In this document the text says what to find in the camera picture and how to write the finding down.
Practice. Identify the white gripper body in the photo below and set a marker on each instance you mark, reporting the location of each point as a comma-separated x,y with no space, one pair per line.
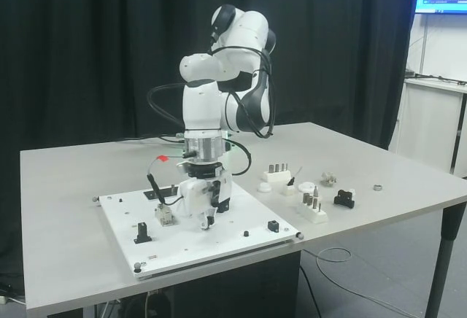
193,201

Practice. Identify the metal BNC plug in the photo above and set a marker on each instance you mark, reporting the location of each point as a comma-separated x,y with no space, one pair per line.
204,226

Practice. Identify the thin black rod red tag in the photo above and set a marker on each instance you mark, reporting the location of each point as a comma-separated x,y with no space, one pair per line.
155,188

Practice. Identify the white task board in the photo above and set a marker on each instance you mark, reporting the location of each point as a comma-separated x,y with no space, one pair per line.
175,245

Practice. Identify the white medium gear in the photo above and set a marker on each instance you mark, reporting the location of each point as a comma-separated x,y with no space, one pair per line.
263,187

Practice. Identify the white round peg holder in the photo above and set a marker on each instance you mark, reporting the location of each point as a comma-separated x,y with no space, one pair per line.
275,177

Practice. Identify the small white plug holder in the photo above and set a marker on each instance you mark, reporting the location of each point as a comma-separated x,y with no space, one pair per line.
287,190

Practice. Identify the large metal square peg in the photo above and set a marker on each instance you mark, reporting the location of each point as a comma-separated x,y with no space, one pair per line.
304,198

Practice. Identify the white large gear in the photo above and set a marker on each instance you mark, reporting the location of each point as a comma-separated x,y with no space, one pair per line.
305,187

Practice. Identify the white square peg holder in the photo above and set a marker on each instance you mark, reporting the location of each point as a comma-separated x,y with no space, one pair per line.
313,216

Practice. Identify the small metal square peg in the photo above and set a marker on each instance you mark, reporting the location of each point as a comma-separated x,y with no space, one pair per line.
316,197

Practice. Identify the black D-SUB plug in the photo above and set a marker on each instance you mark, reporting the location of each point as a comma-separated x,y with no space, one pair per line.
344,198

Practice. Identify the white small gear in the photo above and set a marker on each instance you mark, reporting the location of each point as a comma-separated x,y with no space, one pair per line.
351,190

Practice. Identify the metal nut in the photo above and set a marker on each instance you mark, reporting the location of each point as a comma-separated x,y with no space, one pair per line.
377,187

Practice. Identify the black curtain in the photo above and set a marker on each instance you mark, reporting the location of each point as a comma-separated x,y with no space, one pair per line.
91,59

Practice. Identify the dark grey table leg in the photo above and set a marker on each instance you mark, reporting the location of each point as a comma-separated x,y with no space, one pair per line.
443,259

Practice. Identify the white flat camera plate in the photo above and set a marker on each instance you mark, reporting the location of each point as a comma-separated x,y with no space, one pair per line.
181,166

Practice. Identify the small white camera box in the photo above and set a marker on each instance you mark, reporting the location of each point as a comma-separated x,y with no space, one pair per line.
228,146

